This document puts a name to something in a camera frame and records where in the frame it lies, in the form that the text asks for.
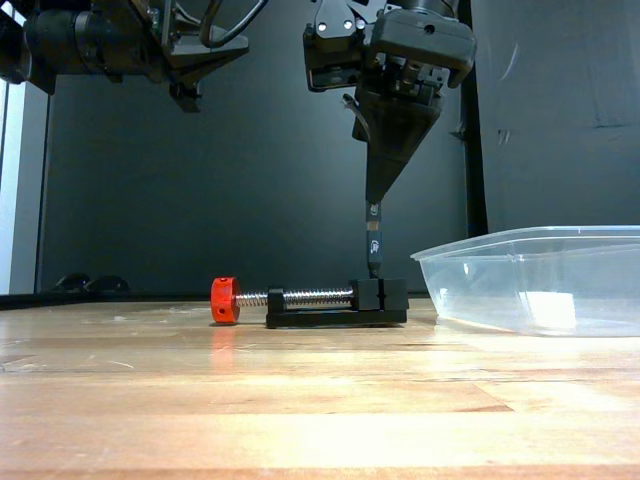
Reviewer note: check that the black USB-C socket adapter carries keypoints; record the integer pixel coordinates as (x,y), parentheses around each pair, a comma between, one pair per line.
(375,250)

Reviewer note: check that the black metal table frame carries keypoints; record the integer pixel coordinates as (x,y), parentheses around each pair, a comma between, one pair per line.
(150,299)

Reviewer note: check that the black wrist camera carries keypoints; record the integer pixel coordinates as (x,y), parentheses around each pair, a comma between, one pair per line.
(332,60)

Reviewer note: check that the clear plastic tub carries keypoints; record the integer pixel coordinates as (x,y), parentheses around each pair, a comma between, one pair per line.
(475,280)

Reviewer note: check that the black vertical post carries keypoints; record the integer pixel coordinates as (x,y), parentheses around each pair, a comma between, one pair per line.
(475,175)

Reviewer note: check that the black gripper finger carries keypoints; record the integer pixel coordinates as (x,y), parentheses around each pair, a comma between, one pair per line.
(187,30)
(200,65)
(361,122)
(395,135)

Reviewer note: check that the small white block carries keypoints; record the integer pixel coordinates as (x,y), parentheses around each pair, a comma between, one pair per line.
(552,310)

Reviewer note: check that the black vise with red knob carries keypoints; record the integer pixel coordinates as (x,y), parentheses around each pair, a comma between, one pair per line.
(320,317)

